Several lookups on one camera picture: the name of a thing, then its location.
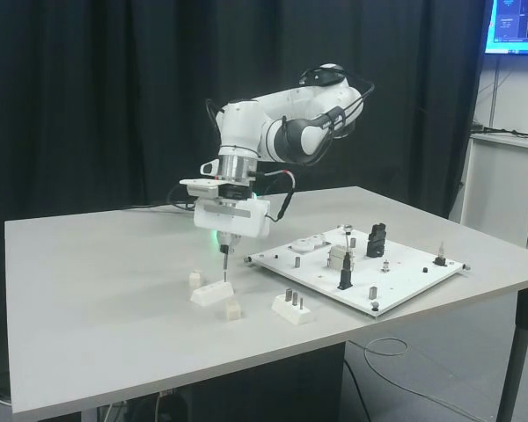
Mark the large metal square peg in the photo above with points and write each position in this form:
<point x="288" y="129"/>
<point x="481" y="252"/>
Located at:
<point x="288" y="296"/>

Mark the white square peg holder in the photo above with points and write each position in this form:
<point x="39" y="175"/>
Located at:
<point x="290" y="312"/>

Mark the metal bolt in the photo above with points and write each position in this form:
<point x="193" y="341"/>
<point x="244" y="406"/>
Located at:
<point x="385" y="266"/>

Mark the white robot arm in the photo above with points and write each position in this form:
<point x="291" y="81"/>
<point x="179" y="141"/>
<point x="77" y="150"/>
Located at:
<point x="290" y="105"/>

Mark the medium metal square peg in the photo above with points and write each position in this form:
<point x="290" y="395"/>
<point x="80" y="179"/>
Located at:
<point x="295" y="298"/>

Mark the white large gear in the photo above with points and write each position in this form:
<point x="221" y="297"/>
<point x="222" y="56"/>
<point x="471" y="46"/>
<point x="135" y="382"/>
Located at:
<point x="301" y="247"/>

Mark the black box under table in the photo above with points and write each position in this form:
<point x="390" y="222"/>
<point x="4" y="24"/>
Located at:
<point x="246" y="387"/>

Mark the small white holder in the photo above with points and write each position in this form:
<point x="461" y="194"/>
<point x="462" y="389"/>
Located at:
<point x="195" y="278"/>
<point x="232" y="310"/>

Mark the metal BNC plug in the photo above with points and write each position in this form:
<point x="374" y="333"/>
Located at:
<point x="347" y="228"/>

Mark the white cabinet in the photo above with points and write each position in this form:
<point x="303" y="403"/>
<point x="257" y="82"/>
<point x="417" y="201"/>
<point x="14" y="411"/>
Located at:
<point x="501" y="189"/>

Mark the black table leg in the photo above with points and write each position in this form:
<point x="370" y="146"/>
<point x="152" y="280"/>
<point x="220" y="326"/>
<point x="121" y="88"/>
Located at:
<point x="526" y="351"/>

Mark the white task board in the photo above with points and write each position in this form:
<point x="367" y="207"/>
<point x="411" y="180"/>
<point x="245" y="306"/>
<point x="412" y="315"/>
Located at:
<point x="405" y="281"/>

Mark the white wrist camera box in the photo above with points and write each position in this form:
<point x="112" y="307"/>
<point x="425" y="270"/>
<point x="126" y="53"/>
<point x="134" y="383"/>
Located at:
<point x="202" y="191"/>

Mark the Ethernet plug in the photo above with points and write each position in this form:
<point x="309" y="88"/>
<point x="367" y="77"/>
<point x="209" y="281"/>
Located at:
<point x="441" y="255"/>

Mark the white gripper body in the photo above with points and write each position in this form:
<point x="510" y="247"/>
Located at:
<point x="229" y="217"/>

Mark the blue screen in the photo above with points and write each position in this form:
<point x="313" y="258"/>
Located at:
<point x="517" y="26"/>

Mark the black D-SUB plug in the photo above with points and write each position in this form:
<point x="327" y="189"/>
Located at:
<point x="376" y="241"/>

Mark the black curtain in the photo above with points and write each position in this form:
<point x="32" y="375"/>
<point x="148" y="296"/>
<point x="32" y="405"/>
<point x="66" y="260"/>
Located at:
<point x="92" y="88"/>

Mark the white medium gear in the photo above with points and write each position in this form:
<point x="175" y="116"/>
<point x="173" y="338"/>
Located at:
<point x="317" y="241"/>

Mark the white round peg holder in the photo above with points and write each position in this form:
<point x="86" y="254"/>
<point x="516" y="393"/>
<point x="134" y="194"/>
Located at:
<point x="211" y="293"/>

